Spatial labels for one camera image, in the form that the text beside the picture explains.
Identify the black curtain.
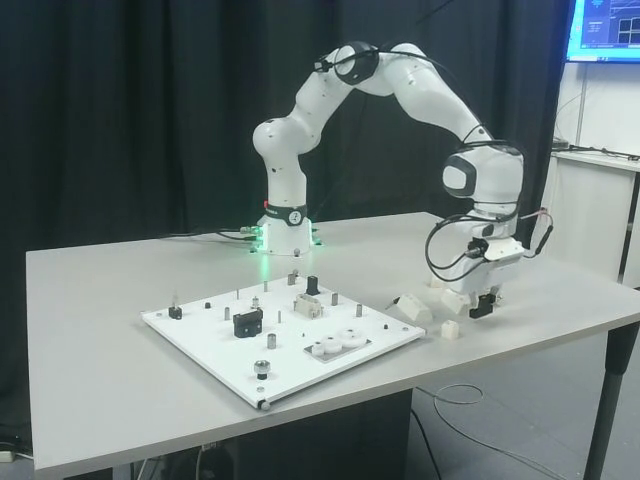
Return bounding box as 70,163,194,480
0,0,571,326

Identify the flat white mounting plate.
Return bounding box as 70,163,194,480
483,238,527,262

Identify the dark table leg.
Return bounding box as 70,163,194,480
583,323,632,480

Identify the long white holder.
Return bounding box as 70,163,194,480
394,292,434,324
440,289,474,316

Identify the black base cable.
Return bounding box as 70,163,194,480
168,226,262,245

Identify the grey floor cable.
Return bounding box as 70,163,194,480
431,382,640,480

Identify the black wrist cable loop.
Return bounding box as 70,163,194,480
423,213,501,283

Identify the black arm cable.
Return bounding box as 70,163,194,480
312,42,524,151

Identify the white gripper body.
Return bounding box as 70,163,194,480
452,257,506,297

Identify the blue screen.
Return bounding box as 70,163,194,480
564,0,640,65

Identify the white cabinet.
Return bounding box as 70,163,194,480
541,148,640,291

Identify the silver wrist ring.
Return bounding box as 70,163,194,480
473,206,519,222

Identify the white task board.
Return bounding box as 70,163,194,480
139,272,427,412

